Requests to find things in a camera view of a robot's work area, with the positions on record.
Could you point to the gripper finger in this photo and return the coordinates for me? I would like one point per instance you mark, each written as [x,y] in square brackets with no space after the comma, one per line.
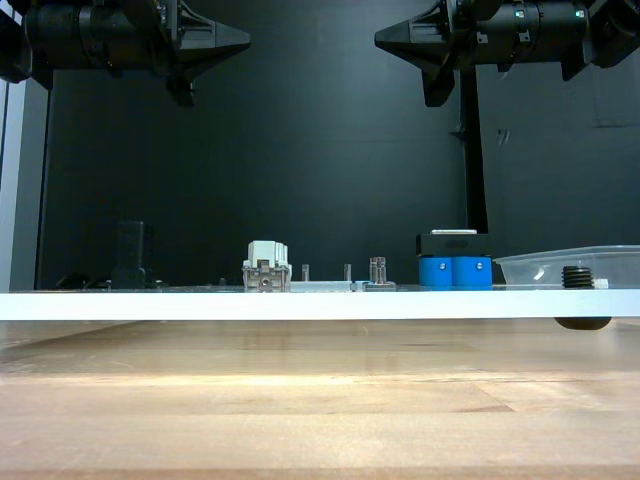
[425,27]
[210,55]
[205,27]
[425,52]

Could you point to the small black clamp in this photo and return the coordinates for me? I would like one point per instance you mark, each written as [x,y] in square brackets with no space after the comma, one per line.
[131,250]

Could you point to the grey rectangular connector housing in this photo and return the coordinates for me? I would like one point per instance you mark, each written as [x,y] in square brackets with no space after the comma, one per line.
[267,255]

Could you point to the black vertical post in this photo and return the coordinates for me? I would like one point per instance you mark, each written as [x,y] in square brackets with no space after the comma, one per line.
[474,160]

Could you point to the white connector mount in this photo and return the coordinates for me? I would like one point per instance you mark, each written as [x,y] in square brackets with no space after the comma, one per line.
[602,283]

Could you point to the black rubber board foot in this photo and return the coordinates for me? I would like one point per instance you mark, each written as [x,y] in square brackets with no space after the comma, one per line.
[582,325]

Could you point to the blue and black connector block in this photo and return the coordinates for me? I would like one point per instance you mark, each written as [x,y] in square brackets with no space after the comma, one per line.
[452,272]

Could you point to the silver block with two posts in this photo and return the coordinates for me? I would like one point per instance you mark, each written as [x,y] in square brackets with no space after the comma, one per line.
[320,286]

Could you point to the white task board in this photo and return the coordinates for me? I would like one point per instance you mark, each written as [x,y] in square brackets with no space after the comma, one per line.
[300,305]

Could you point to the clear plastic tub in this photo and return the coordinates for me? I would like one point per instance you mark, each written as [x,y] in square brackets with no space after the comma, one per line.
[530,262]

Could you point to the small silver metal post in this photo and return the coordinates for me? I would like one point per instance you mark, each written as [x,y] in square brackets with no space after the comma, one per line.
[378,267]

